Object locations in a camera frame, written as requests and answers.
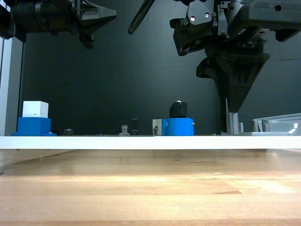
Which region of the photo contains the silver metal cylinder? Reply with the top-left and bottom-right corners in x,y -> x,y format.
225,97 -> 239,135

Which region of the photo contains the blue round mount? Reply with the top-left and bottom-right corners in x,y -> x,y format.
166,117 -> 195,137

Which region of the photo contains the black clamp block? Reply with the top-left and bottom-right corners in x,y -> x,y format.
169,100 -> 188,118

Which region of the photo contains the grey peg holder plate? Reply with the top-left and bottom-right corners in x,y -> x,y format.
221,131 -> 289,137

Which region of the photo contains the beige connector housing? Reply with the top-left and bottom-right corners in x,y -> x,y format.
151,119 -> 168,137

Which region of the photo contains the blue square mount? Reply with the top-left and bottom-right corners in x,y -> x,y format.
11,117 -> 57,137

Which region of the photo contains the white taskboard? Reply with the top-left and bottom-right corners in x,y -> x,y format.
0,135 -> 301,150

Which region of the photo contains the clear plastic tub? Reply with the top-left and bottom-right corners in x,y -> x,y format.
253,113 -> 301,137

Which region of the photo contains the white square block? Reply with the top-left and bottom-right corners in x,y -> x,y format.
23,101 -> 49,118

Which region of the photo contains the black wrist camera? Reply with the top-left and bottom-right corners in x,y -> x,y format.
173,20 -> 214,57

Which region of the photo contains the small clear connector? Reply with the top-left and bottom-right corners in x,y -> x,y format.
119,124 -> 131,137

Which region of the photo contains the black table frame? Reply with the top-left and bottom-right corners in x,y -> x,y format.
217,77 -> 228,133

